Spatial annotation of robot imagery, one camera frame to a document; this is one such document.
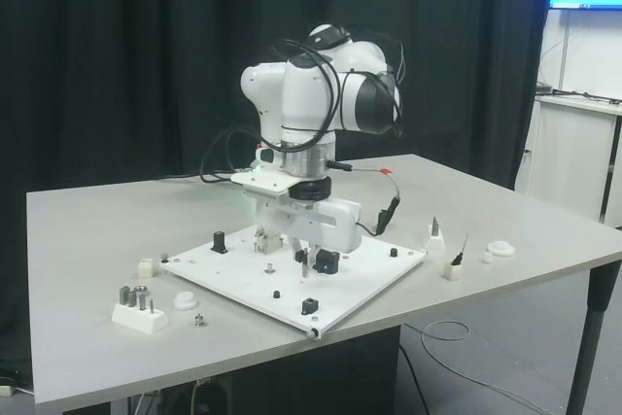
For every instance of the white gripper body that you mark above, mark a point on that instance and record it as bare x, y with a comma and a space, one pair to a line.
335, 223

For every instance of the clear Ethernet plug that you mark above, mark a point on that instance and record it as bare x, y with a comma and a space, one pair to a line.
304, 270

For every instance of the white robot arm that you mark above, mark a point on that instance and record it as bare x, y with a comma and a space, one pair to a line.
301, 94

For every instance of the white task board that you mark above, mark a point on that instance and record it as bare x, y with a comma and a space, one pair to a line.
350, 288

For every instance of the metal USB plug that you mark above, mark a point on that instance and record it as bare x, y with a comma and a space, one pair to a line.
436, 226

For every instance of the white single-slot plug holder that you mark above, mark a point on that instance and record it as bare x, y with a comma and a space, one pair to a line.
436, 241

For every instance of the white medium gear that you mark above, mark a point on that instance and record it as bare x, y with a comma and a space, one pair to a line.
184, 301

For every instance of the small white block holder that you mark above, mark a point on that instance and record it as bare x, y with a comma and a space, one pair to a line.
452, 272

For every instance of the black under-table cabinet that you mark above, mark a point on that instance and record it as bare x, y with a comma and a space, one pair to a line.
359, 376

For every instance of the thin black pointed plug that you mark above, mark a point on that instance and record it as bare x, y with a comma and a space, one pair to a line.
460, 252

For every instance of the small white cube holder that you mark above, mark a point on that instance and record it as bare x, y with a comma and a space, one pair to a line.
146, 267

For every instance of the white small gear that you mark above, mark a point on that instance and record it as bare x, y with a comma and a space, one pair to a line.
487, 257

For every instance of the metal hex nut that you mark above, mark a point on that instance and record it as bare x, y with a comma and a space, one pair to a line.
141, 287

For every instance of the metal thin square peg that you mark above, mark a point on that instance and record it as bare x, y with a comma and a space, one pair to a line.
142, 302

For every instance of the white large gear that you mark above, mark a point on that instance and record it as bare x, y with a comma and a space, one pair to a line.
500, 249

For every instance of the metal thick square peg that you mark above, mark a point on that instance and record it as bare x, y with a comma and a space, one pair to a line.
131, 298

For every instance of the white four-hole peg holder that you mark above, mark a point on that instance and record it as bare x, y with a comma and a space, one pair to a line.
140, 322

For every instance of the metal thick round peg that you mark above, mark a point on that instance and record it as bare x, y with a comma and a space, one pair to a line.
121, 296

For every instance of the white cabinet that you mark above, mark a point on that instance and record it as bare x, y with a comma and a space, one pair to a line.
568, 157

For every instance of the black curtain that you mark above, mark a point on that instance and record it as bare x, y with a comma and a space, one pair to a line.
121, 45

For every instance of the dark table leg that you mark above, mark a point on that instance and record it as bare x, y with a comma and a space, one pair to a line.
593, 337

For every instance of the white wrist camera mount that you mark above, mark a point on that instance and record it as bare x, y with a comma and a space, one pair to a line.
265, 183

